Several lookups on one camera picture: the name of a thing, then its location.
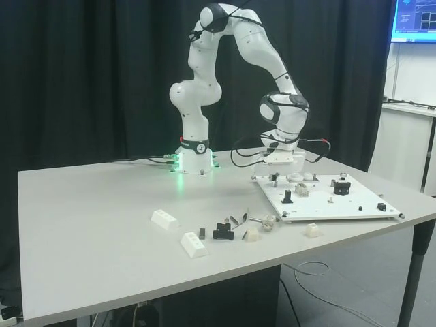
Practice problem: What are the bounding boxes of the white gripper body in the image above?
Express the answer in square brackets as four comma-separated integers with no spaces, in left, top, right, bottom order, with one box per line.
[251,151,305,176]

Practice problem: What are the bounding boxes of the white peg holder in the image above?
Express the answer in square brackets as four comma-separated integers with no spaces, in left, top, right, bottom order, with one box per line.
[151,209,181,231]
[179,232,212,259]

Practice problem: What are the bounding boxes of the white task board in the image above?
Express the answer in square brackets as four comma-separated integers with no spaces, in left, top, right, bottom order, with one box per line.
[250,172,406,225]

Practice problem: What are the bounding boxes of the black D-SUB plug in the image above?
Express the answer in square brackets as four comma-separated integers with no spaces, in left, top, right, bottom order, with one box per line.
[212,221,236,240]

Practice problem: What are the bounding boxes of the white cabinet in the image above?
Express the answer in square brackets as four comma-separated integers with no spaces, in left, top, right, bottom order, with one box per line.
[369,99,436,198]

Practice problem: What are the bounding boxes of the black box under table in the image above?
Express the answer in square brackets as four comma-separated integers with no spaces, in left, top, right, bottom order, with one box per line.
[149,264,284,327]

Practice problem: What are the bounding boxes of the black table leg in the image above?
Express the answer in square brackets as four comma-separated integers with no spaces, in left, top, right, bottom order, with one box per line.
[396,223,427,327]

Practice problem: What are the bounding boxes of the blue screen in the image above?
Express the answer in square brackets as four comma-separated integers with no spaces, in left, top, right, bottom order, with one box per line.
[390,0,436,44]

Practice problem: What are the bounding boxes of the black curtain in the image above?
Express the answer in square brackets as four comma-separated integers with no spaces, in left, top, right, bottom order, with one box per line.
[0,0,392,309]

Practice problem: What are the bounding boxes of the black rod wire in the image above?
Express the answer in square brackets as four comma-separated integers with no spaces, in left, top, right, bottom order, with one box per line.
[305,139,332,163]

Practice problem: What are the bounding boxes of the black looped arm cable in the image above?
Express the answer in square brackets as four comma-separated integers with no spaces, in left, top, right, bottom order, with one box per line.
[230,136,273,168]

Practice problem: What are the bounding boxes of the grey floor cable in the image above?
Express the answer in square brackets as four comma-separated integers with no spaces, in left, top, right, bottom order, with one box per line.
[281,260,436,327]

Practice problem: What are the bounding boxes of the black base cables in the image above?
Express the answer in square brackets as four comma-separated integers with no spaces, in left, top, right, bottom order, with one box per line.
[112,154,181,167]

